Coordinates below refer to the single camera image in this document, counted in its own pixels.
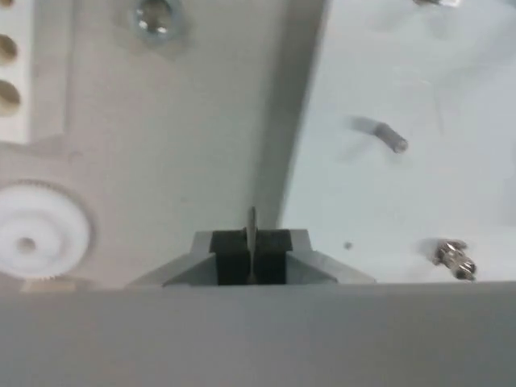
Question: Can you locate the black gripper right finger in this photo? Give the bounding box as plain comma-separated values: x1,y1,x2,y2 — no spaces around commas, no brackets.
253,228,376,285

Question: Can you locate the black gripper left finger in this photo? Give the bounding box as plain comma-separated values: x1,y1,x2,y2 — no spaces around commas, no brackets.
124,228,253,289

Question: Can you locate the thin metal round peg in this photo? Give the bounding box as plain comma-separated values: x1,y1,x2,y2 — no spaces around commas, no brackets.
246,206,260,283

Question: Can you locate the white two-hole peg holder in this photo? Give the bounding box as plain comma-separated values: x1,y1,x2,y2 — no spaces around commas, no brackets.
0,0,69,144

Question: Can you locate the white task board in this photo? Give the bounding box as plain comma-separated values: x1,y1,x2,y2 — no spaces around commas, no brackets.
277,0,516,285

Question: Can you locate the white large gear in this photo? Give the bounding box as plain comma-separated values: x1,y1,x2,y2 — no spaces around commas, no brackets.
0,179,94,283

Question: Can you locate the metal hex nut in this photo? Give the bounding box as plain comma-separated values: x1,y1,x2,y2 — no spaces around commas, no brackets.
131,0,191,46

